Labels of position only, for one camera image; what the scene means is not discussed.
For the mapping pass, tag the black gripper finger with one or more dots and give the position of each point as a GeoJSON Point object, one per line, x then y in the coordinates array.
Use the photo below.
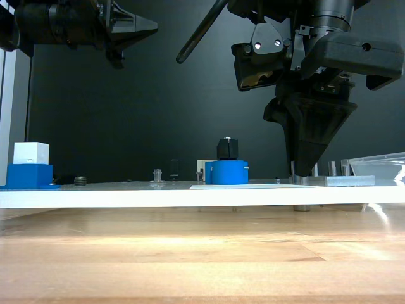
{"type": "Point", "coordinates": [313, 133]}
{"type": "Point", "coordinates": [129, 39]}
{"type": "Point", "coordinates": [142, 23]}
{"type": "Point", "coordinates": [273, 111]}

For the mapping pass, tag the large steel cylinder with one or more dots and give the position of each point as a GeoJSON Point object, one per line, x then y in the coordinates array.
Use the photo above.
{"type": "Point", "coordinates": [293, 172]}

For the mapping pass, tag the thin steel cylinder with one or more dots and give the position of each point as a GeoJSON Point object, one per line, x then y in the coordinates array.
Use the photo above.
{"type": "Point", "coordinates": [315, 171]}

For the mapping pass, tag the medium steel cylinder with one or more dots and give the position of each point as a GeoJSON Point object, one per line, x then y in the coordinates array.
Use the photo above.
{"type": "Point", "coordinates": [332, 168]}

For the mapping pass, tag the grey aluminium peg plate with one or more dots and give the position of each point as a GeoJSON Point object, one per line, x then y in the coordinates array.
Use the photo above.
{"type": "Point", "coordinates": [348, 181]}

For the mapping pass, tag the black block with screw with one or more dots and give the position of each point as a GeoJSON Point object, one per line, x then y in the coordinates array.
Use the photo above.
{"type": "Point", "coordinates": [227, 149]}

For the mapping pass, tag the clear plastic tub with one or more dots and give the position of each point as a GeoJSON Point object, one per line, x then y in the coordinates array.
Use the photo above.
{"type": "Point", "coordinates": [383, 164]}

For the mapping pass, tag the blue round holder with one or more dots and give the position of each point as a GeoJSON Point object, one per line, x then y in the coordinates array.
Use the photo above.
{"type": "Point", "coordinates": [228, 173]}

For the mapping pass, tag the white connector housing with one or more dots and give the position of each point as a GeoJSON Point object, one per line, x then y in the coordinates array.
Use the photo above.
{"type": "Point", "coordinates": [201, 165]}

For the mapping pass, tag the small metal clip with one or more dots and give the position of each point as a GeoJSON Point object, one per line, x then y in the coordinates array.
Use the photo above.
{"type": "Point", "coordinates": [200, 179]}

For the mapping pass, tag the small black connector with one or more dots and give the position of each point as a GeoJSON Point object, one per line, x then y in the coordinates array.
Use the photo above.
{"type": "Point", "coordinates": [174, 175]}

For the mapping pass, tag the clear plastic plug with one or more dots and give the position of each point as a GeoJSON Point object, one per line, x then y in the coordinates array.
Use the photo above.
{"type": "Point", "coordinates": [157, 182]}

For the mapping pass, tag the white cube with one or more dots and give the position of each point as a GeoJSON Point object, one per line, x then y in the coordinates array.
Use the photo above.
{"type": "Point", "coordinates": [31, 153]}

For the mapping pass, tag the black ribbed knob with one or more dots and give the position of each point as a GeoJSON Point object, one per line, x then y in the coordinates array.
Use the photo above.
{"type": "Point", "coordinates": [80, 181]}

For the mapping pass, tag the white board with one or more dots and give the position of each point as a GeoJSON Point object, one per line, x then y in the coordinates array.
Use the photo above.
{"type": "Point", "coordinates": [126, 198]}

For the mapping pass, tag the blue square holder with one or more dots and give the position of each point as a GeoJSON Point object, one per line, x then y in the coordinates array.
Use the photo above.
{"type": "Point", "coordinates": [28, 175]}

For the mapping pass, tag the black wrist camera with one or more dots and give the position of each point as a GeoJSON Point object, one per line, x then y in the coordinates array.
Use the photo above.
{"type": "Point", "coordinates": [259, 63]}

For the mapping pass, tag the grey partition frame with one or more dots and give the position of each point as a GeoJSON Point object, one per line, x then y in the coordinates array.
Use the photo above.
{"type": "Point", "coordinates": [9, 111]}

